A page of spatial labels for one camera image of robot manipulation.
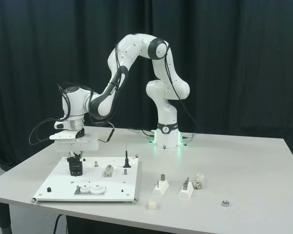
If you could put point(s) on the black table leg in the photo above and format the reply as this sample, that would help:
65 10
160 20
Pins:
0 217

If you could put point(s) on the white task board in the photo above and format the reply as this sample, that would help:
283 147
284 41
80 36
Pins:
61 185

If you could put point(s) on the white tipped peg holder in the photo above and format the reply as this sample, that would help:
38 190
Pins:
199 180

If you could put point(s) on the black USB plug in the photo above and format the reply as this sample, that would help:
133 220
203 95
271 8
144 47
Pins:
126 164

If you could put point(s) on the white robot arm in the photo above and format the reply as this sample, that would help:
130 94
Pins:
167 117

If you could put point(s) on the black curtain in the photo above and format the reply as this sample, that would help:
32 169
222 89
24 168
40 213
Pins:
27 48

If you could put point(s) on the large metal square peg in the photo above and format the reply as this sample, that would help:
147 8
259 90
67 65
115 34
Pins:
163 178

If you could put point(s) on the small white holder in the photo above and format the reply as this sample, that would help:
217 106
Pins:
153 204

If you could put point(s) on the metal nut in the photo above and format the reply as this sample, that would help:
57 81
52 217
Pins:
225 203

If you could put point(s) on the flat white mount plate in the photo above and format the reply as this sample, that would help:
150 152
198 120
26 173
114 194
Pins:
66 135

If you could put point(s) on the white small gear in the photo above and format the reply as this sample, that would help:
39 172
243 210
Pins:
85 190

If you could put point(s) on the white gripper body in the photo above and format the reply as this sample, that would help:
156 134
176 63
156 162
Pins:
75 145

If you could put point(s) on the thick metal round peg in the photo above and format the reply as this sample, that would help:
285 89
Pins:
184 187

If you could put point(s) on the white medium gear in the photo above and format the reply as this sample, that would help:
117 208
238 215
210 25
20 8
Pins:
96 189

